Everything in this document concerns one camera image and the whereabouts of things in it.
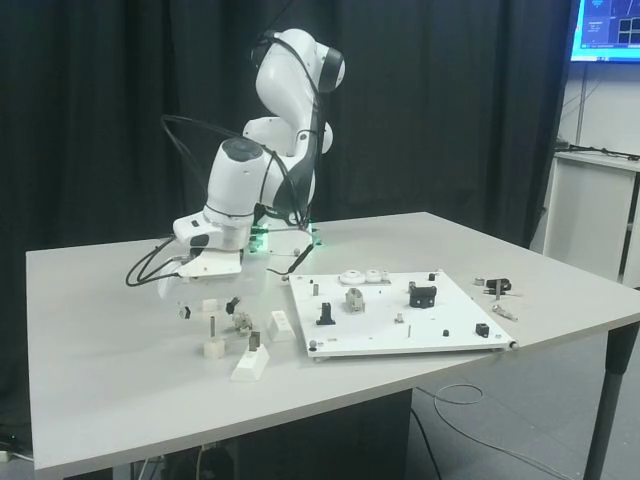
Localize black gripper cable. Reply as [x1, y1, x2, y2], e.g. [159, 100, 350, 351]
[125, 238, 184, 288]

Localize blue screen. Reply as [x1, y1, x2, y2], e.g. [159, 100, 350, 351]
[569, 0, 640, 65]

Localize grey floor cable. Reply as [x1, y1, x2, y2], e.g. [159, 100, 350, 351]
[410, 383, 586, 480]

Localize long metal plug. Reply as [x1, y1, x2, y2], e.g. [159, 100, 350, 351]
[490, 301, 520, 322]

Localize white long peg holder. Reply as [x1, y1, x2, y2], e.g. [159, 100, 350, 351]
[230, 347, 270, 383]

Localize white wedge holder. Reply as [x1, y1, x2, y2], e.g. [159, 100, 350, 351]
[269, 310, 294, 343]

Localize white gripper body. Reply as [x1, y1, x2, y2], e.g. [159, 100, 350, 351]
[157, 272, 246, 302]

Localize white task board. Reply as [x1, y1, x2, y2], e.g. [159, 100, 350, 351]
[287, 269, 520, 360]

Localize black curtain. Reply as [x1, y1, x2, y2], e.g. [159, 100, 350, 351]
[0, 0, 574, 261]

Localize white cabinet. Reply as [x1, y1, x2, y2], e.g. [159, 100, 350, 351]
[542, 149, 640, 291]

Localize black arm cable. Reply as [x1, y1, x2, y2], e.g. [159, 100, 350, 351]
[160, 30, 324, 231]

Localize black table leg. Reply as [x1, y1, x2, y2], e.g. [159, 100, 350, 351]
[583, 319, 632, 480]

